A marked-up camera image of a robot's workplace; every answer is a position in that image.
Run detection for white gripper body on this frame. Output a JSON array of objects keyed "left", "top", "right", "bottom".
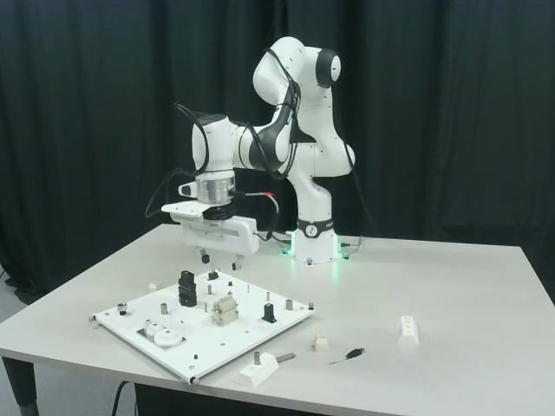
[{"left": 181, "top": 215, "right": 260, "bottom": 255}]

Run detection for beige waterproof plug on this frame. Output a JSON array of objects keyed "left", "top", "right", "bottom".
[{"left": 211, "top": 296, "right": 240, "bottom": 333}]

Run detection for black D-SUB plug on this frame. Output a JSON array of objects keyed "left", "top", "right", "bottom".
[{"left": 177, "top": 269, "right": 199, "bottom": 309}]

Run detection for flat white mounting plate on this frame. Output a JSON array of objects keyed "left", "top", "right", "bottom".
[{"left": 160, "top": 201, "right": 206, "bottom": 220}]

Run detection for white task board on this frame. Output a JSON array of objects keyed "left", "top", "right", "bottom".
[{"left": 88, "top": 270, "right": 316, "bottom": 386}]

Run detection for white large gear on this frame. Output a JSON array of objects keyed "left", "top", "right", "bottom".
[{"left": 154, "top": 330, "right": 180, "bottom": 349}]

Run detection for white two-peg holder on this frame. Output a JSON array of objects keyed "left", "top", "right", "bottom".
[{"left": 235, "top": 353, "right": 279, "bottom": 387}]

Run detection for white three-hole holder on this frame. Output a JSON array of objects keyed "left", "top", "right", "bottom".
[{"left": 396, "top": 315, "right": 421, "bottom": 348}]

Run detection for black curtains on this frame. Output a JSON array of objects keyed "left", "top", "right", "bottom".
[{"left": 0, "top": 0, "right": 555, "bottom": 304}]

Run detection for black table leg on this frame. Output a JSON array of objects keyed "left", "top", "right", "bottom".
[{"left": 1, "top": 355, "right": 39, "bottom": 416}]

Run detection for silver wrist ring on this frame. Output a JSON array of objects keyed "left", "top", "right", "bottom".
[{"left": 193, "top": 172, "right": 238, "bottom": 205}]

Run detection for black camera cable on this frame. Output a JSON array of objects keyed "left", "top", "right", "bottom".
[{"left": 144, "top": 167, "right": 199, "bottom": 218}]

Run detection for black cable with grey plug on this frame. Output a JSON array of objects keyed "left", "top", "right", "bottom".
[{"left": 339, "top": 129, "right": 364, "bottom": 261}]

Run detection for black USB plug with cable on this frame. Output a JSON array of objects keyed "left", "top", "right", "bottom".
[{"left": 328, "top": 346, "right": 367, "bottom": 366}]

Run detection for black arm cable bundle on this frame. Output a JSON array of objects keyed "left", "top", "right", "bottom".
[{"left": 174, "top": 47, "right": 305, "bottom": 183}]

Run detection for black cable under table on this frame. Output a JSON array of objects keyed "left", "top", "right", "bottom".
[{"left": 113, "top": 380, "right": 136, "bottom": 416}]

